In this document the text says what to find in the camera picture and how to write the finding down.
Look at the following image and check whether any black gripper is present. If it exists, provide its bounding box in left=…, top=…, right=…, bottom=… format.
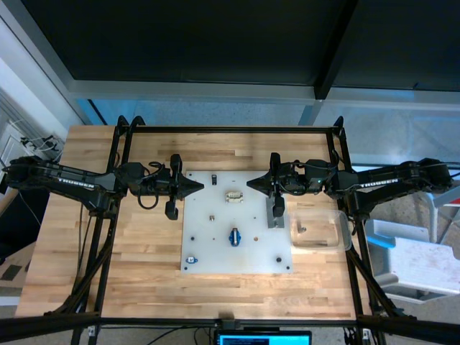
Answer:
left=157, top=153, right=205, bottom=221
left=246, top=153, right=288, bottom=219

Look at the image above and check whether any white taskboard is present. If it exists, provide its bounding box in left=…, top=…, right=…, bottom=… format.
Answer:
left=181, top=169, right=295, bottom=275

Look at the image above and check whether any grey metal peg holder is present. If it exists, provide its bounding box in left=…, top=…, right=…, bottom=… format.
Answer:
left=266, top=196, right=287, bottom=230

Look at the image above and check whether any clear plastic tub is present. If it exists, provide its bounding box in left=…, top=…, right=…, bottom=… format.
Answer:
left=289, top=209, right=352, bottom=252

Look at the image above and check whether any laptop screen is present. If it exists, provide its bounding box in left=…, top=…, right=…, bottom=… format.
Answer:
left=214, top=330, right=313, bottom=345

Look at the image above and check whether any white step stool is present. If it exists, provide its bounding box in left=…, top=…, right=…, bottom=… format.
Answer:
left=366, top=218, right=460, bottom=303

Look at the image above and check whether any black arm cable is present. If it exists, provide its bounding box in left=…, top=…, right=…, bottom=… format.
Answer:
left=137, top=160, right=163, bottom=211

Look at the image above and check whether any black metal frame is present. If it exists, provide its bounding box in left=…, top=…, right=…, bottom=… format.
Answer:
left=0, top=114, right=460, bottom=345

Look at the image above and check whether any blue round mount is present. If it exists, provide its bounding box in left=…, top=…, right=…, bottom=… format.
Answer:
left=226, top=227, right=243, bottom=248

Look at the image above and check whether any black table-level camera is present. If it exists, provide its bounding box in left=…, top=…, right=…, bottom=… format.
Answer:
left=217, top=311, right=238, bottom=330

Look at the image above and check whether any white and black cable bundle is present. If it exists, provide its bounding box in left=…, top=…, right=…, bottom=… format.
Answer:
left=19, top=134, right=61, bottom=159

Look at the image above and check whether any grey metal chair frame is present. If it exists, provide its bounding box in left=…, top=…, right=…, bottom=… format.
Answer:
left=409, top=175, right=460, bottom=259

